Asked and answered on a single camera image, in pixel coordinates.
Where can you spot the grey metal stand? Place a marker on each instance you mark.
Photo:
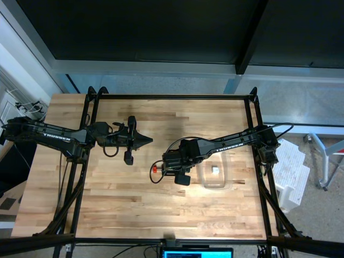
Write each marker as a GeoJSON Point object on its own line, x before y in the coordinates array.
{"type": "Point", "coordinates": [323, 172]}

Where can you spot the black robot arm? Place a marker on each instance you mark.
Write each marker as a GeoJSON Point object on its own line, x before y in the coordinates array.
{"type": "Point", "coordinates": [228, 143]}
{"type": "Point", "coordinates": [59, 137]}

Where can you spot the large black case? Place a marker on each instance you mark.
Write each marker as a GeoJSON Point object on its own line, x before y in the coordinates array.
{"type": "Point", "coordinates": [13, 166]}

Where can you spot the white foam block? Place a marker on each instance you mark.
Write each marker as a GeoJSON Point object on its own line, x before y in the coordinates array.
{"type": "Point", "coordinates": [290, 174]}

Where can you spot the small black table camera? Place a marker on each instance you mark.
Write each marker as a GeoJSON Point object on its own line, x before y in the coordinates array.
{"type": "Point", "coordinates": [170, 239]}

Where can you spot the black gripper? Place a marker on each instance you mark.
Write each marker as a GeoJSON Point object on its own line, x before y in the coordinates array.
{"type": "Point", "coordinates": [184, 178]}
{"type": "Point", "coordinates": [118, 139]}

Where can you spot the laptop screen with blue edge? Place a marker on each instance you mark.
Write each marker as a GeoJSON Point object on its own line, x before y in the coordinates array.
{"type": "Point", "coordinates": [196, 254]}

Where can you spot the cardboard box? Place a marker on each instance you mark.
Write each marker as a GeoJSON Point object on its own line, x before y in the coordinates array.
{"type": "Point", "coordinates": [16, 192]}

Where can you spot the black partition post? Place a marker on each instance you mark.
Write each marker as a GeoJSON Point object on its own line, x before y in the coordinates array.
{"type": "Point", "coordinates": [250, 40]}

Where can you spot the power strip with plugs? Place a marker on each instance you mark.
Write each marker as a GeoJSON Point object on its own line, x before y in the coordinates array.
{"type": "Point", "coordinates": [33, 107]}

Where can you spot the clear plastic tub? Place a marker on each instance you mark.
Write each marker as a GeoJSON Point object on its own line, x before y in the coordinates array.
{"type": "Point", "coordinates": [209, 180]}

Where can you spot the black vise with red knob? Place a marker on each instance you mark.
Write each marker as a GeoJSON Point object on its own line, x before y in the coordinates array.
{"type": "Point", "coordinates": [155, 169]}

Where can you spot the small white block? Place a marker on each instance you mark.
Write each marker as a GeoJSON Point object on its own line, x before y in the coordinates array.
{"type": "Point", "coordinates": [215, 170]}

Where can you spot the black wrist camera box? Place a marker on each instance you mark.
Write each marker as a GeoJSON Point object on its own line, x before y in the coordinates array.
{"type": "Point", "coordinates": [170, 161]}

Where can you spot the black aluminium table frame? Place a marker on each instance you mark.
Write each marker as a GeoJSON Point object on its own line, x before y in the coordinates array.
{"type": "Point", "coordinates": [32, 242]}

